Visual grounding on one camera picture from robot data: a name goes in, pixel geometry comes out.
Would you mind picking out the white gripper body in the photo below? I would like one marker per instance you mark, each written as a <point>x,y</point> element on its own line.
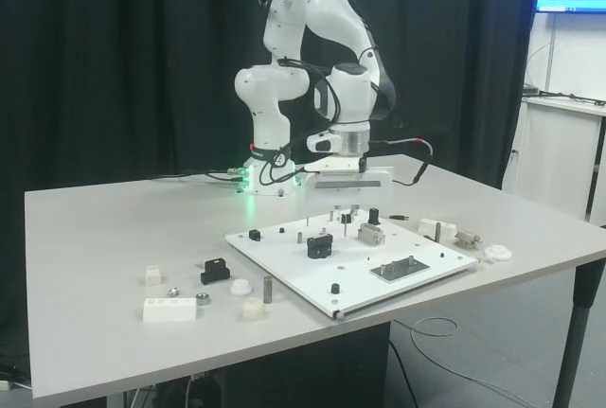
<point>331,194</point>

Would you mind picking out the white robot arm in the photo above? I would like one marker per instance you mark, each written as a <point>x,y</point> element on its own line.
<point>279,24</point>

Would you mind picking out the long white peg holder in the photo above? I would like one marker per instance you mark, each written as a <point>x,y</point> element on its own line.
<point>427,227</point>
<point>169,309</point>

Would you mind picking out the large metal round peg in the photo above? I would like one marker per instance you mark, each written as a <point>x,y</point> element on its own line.
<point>266,290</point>

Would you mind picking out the flat white mounting plate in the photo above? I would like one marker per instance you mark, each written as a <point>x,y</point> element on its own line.
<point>336,165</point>

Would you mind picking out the black USB plug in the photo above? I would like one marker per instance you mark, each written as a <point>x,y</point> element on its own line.
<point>400,215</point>

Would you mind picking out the white task board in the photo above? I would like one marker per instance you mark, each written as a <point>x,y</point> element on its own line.
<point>374,280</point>

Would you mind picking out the grey D-SUB plug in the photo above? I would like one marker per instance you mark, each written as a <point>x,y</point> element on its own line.
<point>466,240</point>

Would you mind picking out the white medium gear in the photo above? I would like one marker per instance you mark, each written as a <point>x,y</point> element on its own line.
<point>240,287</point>

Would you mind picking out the small white angular holder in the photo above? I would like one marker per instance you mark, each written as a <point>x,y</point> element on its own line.
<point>252,310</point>

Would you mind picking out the black plug block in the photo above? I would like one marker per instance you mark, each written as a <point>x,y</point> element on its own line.
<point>213,271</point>

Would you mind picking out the white large gear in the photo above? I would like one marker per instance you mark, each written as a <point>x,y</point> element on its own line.
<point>498,253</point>

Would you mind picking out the black box under table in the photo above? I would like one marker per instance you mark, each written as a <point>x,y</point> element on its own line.
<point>284,370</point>

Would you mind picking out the small white cube holder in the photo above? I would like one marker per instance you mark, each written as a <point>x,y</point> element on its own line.
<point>152,275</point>

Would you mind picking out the white cabinet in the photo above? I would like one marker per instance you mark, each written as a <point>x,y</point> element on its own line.
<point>554,157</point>

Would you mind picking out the black curtain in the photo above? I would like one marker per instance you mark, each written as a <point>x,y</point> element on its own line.
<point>118,72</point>

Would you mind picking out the black table leg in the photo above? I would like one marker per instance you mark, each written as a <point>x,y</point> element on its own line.
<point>575,332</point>

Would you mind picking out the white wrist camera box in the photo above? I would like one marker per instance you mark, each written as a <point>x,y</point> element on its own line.
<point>322,143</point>

